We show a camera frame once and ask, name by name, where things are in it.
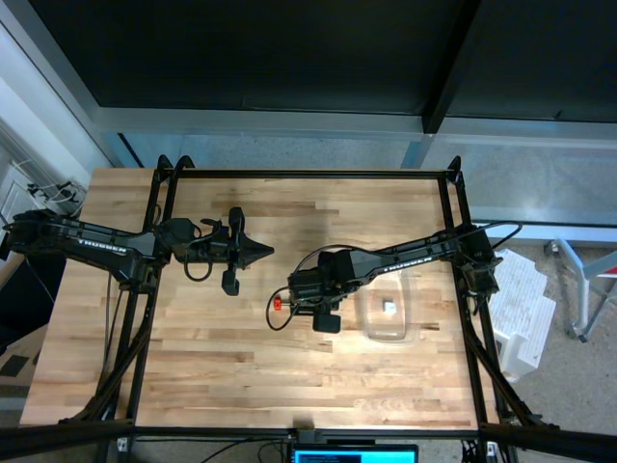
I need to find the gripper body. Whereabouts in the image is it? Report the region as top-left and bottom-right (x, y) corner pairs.
(298, 286), (349, 335)
(192, 206), (247, 296)

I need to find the black vise with red knob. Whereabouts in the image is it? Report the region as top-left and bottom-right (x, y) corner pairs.
(273, 296), (314, 315)

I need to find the clear plastic tub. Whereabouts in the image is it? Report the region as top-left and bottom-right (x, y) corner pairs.
(355, 269), (420, 345)

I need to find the laptop screen with blue edge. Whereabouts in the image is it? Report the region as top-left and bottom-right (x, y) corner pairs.
(287, 442), (419, 463)

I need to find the white plastic step stool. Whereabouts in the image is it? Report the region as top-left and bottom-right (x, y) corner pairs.
(486, 248), (558, 385)

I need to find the grey metal stand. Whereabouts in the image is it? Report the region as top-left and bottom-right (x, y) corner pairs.
(544, 238), (617, 344)

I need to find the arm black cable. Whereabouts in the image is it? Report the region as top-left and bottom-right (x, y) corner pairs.
(266, 248), (338, 333)
(184, 226), (214, 283)

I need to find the black metal frame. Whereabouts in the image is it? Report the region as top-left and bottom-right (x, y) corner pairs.
(0, 153), (617, 463)

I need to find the black table-level camera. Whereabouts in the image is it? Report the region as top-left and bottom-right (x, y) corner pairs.
(294, 418), (317, 444)

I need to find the wall outlet with plugs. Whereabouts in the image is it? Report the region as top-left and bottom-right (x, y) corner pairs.
(23, 178), (83, 206)

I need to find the black wall post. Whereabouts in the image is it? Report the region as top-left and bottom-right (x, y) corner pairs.
(422, 0), (483, 135)

